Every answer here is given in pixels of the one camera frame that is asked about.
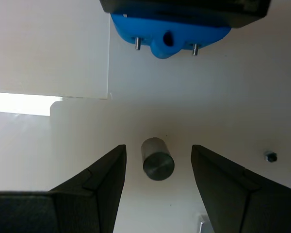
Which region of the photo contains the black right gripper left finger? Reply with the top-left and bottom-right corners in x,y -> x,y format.
0,144 -> 127,233

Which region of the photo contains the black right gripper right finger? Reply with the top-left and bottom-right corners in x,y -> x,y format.
192,144 -> 291,233

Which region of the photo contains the metal cylinder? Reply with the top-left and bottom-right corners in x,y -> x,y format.
140,137 -> 175,182

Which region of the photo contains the grey peg plate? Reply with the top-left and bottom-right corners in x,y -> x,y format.
197,213 -> 213,233

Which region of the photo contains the small hex screw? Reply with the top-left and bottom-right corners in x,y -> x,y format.
264,150 -> 278,163

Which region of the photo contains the white board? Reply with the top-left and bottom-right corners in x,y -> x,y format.
0,0 -> 291,233

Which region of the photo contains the thin white sheet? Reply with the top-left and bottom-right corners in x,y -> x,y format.
0,0 -> 112,100

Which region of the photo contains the blue round holder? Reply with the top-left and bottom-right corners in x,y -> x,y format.
110,12 -> 232,60

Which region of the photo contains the black clamp block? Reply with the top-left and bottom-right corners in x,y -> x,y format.
99,0 -> 272,29

